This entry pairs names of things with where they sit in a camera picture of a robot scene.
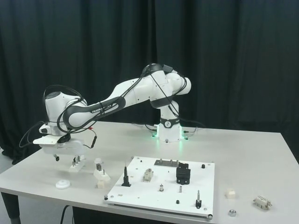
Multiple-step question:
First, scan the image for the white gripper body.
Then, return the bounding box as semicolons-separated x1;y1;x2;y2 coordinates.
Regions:
39;139;86;156

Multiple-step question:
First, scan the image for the white round peg holder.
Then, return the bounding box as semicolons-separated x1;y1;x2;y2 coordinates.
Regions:
69;161;86;173

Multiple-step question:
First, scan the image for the white square peg holder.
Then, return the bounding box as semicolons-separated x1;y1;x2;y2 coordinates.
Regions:
93;168;111;182

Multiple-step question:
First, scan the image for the flat white mounting plate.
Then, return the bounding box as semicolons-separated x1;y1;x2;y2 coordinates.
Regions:
32;136;59;145

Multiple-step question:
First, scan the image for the white large gear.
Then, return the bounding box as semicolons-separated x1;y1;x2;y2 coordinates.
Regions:
55;180;71;189

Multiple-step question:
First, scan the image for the thin black rod red tag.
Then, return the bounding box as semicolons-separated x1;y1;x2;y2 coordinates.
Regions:
83;126;98;149

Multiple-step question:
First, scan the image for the black upright plug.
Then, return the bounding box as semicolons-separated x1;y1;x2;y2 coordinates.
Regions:
121;161;132;187

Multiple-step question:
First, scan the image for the dark table leg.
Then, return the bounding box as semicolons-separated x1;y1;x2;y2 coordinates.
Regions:
0;192;19;224

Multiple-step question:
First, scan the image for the beige rectangular plug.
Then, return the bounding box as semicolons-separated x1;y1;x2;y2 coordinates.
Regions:
142;168;155;182

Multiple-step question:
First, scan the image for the white task board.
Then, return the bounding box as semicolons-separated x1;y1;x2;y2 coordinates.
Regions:
104;155;215;220

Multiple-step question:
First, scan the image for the black base with metal bolt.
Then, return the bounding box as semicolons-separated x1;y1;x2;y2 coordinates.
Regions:
195;189;203;209

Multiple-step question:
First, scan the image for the black curtain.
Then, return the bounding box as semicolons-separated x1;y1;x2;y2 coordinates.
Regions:
0;0;299;165

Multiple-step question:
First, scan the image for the beige multi-pin connector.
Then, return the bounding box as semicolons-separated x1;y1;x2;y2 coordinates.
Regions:
253;195;273;207

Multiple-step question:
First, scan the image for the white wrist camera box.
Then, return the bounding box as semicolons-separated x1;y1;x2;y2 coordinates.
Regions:
38;124;51;135

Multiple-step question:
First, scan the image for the black looped wrist cable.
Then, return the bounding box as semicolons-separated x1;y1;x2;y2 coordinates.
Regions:
19;121;51;148

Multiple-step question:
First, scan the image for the black floor cable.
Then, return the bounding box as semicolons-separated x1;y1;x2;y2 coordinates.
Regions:
62;204;73;224

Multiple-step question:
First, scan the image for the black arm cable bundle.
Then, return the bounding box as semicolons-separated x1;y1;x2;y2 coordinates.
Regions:
43;64;187;140

